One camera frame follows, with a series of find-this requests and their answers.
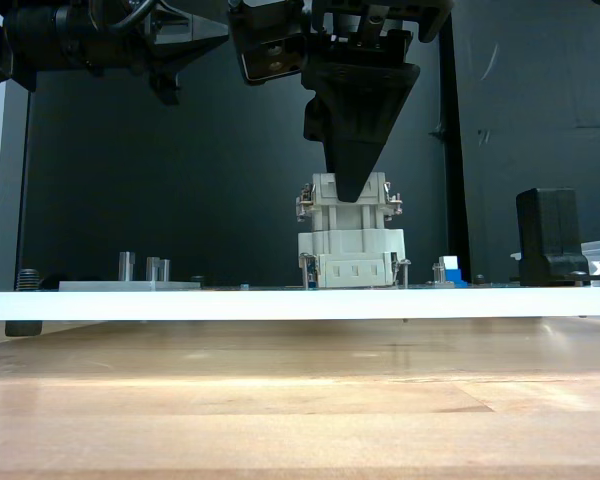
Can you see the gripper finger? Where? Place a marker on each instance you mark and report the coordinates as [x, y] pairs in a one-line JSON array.
[[315, 120], [365, 110], [190, 52], [200, 29]]

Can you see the beige HAN10E connector plug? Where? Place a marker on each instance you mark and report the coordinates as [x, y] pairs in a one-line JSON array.
[[320, 200]]

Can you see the beige connector socket housing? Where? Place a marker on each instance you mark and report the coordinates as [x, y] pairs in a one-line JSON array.
[[352, 270]]

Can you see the small metal clip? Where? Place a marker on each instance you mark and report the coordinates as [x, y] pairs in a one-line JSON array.
[[436, 274]]

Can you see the small blue white socket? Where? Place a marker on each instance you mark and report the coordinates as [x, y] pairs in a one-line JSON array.
[[452, 275]]

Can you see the black board screw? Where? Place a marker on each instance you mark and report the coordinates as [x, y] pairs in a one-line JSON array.
[[478, 278], [27, 280]]

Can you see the white task board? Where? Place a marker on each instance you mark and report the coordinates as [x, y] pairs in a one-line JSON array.
[[230, 305]]

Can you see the grey metal plate with pegs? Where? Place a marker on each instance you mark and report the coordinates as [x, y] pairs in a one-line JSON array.
[[105, 286]]

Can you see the black plastic clamp block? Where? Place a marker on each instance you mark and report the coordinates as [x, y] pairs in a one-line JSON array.
[[545, 235]]

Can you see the black board foot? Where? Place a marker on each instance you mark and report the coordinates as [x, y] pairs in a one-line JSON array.
[[24, 327]]

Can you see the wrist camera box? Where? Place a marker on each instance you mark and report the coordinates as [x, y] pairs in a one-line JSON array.
[[270, 55]]

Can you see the black wall column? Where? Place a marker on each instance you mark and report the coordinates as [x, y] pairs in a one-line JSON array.
[[452, 175]]

